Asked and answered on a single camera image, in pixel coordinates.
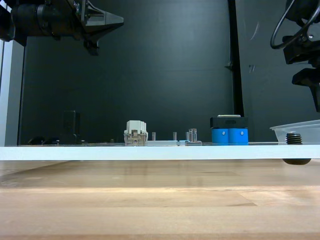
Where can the clear acrylic block with pins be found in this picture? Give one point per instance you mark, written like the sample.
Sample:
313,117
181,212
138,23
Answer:
162,143

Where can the beige connector housing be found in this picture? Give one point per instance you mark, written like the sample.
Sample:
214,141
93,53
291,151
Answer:
135,135

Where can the white taskboard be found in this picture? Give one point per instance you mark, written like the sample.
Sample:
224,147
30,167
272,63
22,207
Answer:
160,152

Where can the blue and black socket block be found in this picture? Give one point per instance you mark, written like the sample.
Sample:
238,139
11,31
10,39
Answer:
230,136

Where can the clear plastic tub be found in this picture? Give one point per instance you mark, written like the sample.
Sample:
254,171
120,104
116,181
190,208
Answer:
310,132

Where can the black rubber board foot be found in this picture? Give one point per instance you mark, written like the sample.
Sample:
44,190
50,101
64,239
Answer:
297,161

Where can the black screw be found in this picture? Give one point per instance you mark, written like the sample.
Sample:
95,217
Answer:
293,138

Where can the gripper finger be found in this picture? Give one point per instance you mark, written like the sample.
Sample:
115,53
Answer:
113,20
105,31
317,100

